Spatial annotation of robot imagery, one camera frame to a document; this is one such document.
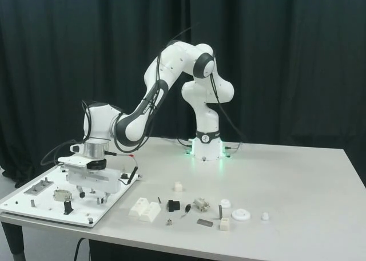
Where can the black curtain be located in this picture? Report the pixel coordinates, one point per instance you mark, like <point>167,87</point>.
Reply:
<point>57,43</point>

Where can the white peg holder block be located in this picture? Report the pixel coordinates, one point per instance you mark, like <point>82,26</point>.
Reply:
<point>150,212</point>
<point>139,207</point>

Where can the white large gear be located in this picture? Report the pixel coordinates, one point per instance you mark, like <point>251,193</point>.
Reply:
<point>240,214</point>

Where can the white task board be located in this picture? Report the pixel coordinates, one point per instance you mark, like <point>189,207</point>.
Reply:
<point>43,206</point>

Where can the white medium gear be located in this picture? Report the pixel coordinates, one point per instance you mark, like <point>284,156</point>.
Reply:
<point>225,203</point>

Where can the white small gear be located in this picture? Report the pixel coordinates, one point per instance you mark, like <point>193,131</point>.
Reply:
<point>265,216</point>

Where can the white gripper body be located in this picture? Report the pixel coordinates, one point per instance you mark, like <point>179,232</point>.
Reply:
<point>94,181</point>

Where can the metal BNC plug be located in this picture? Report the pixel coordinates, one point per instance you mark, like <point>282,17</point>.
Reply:
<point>169,221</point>

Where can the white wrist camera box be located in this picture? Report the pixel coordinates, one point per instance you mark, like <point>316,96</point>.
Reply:
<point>76,148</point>

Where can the flat white mounting plate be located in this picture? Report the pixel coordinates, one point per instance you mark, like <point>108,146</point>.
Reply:
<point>71,161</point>

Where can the small white cube holder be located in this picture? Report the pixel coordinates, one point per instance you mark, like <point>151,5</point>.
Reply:
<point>178,186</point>

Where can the black D-SUB plug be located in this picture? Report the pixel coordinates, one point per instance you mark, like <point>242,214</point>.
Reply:
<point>173,205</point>

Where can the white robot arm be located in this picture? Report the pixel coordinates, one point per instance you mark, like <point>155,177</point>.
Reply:
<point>160,80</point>

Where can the dark metal peg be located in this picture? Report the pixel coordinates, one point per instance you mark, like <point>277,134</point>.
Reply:
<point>220,210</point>

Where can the white square holder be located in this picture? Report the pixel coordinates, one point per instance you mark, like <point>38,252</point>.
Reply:
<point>225,223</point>

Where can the black USB plug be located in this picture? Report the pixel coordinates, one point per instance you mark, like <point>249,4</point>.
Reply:
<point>186,209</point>

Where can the grey metal square peg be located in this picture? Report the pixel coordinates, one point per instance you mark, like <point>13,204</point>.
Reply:
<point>205,222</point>

